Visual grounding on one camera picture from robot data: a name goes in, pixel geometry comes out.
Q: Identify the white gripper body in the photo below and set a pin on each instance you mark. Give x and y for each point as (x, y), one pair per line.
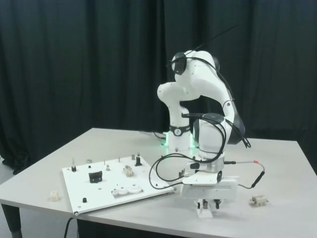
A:
(223, 189)

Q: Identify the metal round peg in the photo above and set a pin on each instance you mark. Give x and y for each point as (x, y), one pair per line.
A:
(205, 203)

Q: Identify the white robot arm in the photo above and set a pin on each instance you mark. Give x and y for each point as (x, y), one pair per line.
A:
(178, 119)

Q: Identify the white peg holder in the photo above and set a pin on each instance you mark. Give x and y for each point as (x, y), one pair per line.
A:
(178, 179)
(205, 213)

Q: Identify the beige plug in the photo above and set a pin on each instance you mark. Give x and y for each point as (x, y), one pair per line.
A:
(258, 200)

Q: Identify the white large gear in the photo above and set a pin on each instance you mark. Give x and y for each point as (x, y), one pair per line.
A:
(134, 188)

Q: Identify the white medium gear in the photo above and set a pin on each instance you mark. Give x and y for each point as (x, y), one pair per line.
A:
(122, 191)

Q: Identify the beige connector block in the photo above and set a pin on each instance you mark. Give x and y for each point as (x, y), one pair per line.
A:
(127, 171)

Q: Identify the white small gear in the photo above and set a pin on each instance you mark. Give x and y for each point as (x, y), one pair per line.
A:
(115, 192)

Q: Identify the white task board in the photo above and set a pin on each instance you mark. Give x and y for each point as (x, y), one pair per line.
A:
(99, 198)

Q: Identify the beige square holder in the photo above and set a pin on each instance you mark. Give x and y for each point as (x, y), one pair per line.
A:
(55, 196)

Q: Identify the black table leg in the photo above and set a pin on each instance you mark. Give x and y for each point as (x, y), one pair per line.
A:
(11, 220)

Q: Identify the black curtain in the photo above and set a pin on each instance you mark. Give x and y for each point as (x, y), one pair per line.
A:
(49, 62)

